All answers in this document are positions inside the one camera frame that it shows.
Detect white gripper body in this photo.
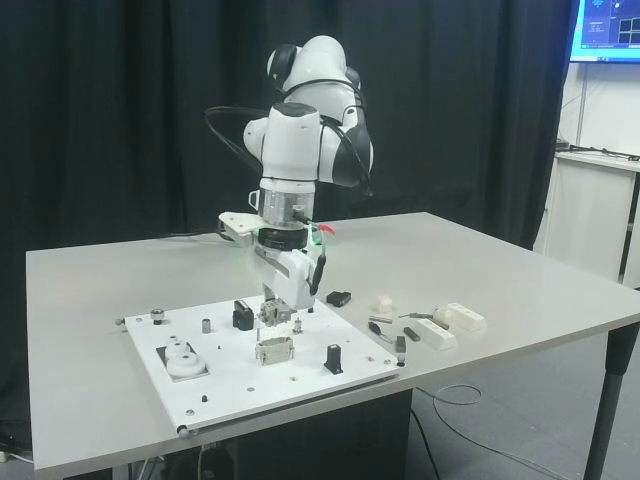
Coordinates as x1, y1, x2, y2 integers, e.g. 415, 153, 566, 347
253, 247, 317, 309

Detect white large gear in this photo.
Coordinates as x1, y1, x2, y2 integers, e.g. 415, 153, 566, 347
169, 355, 207, 380

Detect white cabinet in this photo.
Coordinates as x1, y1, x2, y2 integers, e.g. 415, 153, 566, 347
532, 144, 640, 292

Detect grey metal waterproof plug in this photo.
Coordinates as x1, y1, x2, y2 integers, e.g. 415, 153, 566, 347
256, 301, 292, 330

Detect black curtains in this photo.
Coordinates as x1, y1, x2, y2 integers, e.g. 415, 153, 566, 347
0, 0, 576, 454

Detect long white holder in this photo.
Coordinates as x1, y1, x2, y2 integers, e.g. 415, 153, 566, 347
412, 319, 459, 352
447, 301, 489, 332

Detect white task board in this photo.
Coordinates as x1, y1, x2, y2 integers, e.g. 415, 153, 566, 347
115, 288, 407, 436

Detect grey floor cable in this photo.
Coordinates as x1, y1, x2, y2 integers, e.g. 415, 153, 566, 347
413, 383, 507, 480

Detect black rod with red tag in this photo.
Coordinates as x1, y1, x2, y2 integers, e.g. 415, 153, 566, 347
307, 223, 335, 297

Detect black D-SUB plug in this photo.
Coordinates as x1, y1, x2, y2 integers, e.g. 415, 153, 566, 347
232, 298, 254, 331

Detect black base cable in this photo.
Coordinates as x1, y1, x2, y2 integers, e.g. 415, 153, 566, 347
169, 229, 236, 242

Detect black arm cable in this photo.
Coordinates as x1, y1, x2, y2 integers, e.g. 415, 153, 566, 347
203, 105, 271, 176
279, 74, 377, 197

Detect grey table leg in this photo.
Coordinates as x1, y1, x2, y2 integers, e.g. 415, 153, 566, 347
583, 319, 625, 480

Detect black USB plug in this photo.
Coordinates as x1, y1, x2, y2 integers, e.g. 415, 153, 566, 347
323, 343, 346, 376

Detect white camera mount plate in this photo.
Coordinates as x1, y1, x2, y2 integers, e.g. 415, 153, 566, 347
218, 211, 264, 247

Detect blue screen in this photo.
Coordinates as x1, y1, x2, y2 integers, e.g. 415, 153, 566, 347
568, 0, 640, 65

